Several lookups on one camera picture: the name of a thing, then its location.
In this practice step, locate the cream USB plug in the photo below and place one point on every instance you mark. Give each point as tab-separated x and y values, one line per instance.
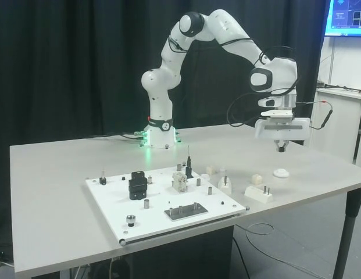
212	170

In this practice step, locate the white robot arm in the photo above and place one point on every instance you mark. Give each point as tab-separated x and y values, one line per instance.
164	61

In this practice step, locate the white cabinet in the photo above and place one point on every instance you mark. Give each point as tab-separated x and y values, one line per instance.
337	125

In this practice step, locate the white holder with square pegs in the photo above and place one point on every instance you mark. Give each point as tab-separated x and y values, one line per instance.
257	194

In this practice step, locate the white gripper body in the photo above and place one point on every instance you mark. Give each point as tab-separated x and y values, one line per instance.
299	126

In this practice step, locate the cream Ethernet plug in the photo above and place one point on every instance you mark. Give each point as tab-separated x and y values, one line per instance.
256	178

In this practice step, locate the white large gear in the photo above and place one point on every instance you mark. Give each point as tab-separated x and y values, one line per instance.
281	173

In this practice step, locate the white task board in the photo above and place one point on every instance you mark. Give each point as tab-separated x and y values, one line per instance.
157	216

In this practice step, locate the dark grey table leg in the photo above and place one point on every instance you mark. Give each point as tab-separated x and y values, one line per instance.
353	226

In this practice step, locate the white medium gear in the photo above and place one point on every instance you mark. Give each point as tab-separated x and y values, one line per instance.
205	176

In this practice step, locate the black D-SUB plug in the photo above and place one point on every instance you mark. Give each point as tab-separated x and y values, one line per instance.
137	186

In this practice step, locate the white holder with round peg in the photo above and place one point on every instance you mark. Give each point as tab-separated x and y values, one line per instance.
225	184

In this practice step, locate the metal bolt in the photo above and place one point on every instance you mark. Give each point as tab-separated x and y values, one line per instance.
130	220

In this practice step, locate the metal BNC plug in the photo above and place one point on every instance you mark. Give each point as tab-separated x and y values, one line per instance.
150	180

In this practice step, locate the blue screen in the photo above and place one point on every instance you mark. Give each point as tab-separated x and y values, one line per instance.
347	16

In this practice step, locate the black waterproof plug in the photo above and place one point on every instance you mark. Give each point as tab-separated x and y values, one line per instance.
188	168

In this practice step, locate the white small gear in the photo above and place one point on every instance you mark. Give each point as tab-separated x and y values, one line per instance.
223	168

